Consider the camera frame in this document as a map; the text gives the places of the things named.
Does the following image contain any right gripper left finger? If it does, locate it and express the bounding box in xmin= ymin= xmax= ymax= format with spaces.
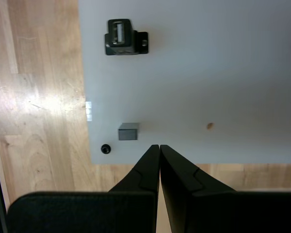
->
xmin=6 ymin=144 xmax=160 ymax=233

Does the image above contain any white task board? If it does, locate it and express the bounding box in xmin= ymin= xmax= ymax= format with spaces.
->
xmin=78 ymin=0 xmax=291 ymax=166

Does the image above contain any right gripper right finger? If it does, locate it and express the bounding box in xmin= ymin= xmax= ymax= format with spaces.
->
xmin=160 ymin=144 xmax=291 ymax=233

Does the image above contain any black USB socket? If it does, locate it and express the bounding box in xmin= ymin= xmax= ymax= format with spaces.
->
xmin=104 ymin=18 xmax=149 ymax=57

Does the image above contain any short grey metal bar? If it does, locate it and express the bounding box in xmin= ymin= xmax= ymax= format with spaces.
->
xmin=117 ymin=122 xmax=140 ymax=141

